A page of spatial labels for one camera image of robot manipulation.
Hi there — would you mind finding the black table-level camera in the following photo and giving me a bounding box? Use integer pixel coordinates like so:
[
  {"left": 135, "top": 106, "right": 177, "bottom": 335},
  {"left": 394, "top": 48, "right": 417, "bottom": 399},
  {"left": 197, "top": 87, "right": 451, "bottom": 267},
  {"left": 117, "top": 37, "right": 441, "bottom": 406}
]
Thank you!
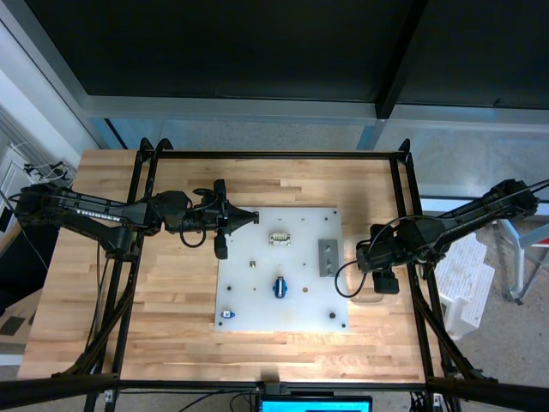
[{"left": 256, "top": 379, "right": 289, "bottom": 397}]

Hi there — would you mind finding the white foam block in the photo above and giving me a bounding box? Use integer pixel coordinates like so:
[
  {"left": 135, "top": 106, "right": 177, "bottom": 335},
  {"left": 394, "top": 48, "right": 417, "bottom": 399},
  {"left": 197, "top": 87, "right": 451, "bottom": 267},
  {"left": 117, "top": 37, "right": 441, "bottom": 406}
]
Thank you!
[{"left": 433, "top": 238, "right": 498, "bottom": 342}]

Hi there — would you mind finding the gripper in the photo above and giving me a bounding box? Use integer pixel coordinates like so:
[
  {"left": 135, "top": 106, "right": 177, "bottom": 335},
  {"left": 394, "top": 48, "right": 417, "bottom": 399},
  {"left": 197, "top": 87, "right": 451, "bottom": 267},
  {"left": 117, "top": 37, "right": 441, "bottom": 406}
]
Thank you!
[
  {"left": 188, "top": 179, "right": 261, "bottom": 261},
  {"left": 371, "top": 246, "right": 400, "bottom": 297}
]

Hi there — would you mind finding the black aluminium frame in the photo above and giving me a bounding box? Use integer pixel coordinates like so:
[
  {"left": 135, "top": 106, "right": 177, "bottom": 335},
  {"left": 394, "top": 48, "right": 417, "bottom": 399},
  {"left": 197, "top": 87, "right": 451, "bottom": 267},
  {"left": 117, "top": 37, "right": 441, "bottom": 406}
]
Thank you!
[{"left": 0, "top": 136, "right": 549, "bottom": 412}]

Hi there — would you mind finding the clear plastic tub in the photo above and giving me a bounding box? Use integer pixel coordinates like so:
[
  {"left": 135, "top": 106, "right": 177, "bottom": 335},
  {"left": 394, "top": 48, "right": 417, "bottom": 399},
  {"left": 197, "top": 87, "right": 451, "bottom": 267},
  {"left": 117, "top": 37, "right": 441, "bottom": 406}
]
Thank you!
[{"left": 345, "top": 233, "right": 400, "bottom": 308}]

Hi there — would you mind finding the tangle of wires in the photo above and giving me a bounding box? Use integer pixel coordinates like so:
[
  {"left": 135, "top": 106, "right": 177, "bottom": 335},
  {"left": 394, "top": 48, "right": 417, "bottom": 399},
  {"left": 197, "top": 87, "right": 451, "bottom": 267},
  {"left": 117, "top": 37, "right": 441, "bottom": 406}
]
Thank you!
[{"left": 23, "top": 161, "right": 78, "bottom": 184}]

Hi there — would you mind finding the black pillar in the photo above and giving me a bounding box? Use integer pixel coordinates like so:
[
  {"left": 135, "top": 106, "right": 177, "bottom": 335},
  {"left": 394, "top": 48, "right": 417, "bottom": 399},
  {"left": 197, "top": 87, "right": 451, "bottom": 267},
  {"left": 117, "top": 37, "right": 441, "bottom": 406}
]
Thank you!
[{"left": 375, "top": 0, "right": 430, "bottom": 120}]

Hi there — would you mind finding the black cabinet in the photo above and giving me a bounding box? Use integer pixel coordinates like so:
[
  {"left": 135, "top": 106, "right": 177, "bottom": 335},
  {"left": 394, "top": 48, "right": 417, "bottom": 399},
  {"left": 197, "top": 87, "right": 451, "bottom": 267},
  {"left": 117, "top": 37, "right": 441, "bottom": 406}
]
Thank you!
[{"left": 0, "top": 222, "right": 61, "bottom": 304}]

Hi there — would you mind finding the blue laptop screen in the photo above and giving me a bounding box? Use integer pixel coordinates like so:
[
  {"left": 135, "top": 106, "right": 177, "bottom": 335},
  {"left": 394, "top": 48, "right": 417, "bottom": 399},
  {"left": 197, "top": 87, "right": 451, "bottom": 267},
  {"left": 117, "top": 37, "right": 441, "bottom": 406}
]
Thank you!
[{"left": 256, "top": 394, "right": 373, "bottom": 412}]

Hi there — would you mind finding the brown cardboard box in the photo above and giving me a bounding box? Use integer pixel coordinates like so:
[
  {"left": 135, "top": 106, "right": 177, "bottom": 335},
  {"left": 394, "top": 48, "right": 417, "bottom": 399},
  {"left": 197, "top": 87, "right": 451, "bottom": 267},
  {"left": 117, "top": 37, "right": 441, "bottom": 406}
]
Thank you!
[{"left": 0, "top": 286, "right": 44, "bottom": 344}]

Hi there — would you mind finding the blue clamp mount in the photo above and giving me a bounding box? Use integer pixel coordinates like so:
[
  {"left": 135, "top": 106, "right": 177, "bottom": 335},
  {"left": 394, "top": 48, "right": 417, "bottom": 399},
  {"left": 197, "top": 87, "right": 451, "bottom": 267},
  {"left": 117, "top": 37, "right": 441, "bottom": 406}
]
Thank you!
[{"left": 269, "top": 276, "right": 289, "bottom": 300}]

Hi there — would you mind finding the grey aluminium slotted block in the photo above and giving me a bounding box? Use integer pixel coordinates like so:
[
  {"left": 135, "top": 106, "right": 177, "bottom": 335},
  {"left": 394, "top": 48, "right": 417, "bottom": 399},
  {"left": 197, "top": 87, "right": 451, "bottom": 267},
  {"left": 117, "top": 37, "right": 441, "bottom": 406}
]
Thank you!
[{"left": 317, "top": 238, "right": 341, "bottom": 280}]

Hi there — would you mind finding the grey metal stand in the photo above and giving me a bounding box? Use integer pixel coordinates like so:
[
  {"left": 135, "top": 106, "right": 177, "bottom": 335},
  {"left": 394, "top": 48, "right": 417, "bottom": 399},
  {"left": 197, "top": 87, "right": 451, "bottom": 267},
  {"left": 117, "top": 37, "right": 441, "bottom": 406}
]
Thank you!
[{"left": 492, "top": 214, "right": 549, "bottom": 306}]

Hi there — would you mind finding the white taskboard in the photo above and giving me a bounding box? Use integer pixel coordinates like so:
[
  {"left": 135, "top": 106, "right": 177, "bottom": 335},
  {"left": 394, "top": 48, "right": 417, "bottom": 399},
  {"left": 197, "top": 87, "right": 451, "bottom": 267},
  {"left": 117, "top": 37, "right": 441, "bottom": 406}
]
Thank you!
[{"left": 213, "top": 207, "right": 351, "bottom": 334}]

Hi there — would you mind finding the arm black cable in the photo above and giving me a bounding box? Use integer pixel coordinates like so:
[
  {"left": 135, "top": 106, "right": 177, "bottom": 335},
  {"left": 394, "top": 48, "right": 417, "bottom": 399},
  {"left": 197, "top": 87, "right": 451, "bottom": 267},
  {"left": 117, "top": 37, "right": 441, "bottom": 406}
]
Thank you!
[
  {"left": 335, "top": 216, "right": 425, "bottom": 300},
  {"left": 178, "top": 229, "right": 208, "bottom": 249}
]

